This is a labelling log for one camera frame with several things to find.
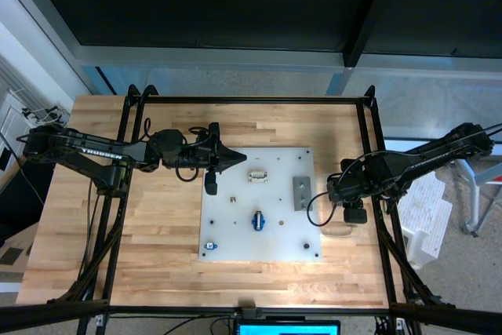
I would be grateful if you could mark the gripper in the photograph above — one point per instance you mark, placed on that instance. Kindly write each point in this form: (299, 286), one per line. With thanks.
(355, 215)
(212, 154)

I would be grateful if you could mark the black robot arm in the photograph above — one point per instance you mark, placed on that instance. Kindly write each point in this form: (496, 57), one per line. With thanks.
(423, 158)
(98, 150)

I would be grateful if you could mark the clear plastic tub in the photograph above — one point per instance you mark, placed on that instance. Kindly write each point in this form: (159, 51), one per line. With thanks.
(333, 233)

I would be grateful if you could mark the white connector housing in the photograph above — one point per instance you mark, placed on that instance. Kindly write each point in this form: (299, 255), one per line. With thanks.
(258, 177)

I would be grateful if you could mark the grey aluminium plate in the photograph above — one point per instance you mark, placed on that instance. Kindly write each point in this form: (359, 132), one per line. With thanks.
(306, 203)

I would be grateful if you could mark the blue round holder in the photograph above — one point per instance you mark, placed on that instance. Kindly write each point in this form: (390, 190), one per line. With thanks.
(265, 222)

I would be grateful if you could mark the blue square holder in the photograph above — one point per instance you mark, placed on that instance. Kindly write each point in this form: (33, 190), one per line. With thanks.
(204, 246)

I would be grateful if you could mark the white task board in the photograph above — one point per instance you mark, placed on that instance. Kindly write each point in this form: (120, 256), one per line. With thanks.
(251, 248)

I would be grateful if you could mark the grey metal stand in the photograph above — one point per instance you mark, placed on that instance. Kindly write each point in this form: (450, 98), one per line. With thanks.
(475, 194)

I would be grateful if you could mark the blue laptop screen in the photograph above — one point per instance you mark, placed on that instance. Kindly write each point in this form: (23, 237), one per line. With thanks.
(286, 329)

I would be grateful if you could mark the cardboard box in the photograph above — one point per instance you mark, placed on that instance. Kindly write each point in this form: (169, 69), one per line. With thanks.
(15, 248)

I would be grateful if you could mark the black aluminium frame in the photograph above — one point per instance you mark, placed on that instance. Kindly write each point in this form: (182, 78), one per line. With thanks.
(251, 100)

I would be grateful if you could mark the black table-level camera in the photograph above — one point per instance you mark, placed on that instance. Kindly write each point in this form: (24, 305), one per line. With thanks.
(247, 308)

